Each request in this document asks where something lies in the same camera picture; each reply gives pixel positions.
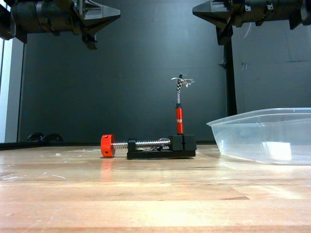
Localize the black clamp hub, red knob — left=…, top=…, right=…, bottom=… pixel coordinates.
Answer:
left=101, top=134, right=197, bottom=161

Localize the clear plastic tub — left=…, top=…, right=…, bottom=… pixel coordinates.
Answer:
left=206, top=107, right=311, bottom=166

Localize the white foam block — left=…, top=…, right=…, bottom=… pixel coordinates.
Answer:
left=263, top=142, right=293, bottom=161

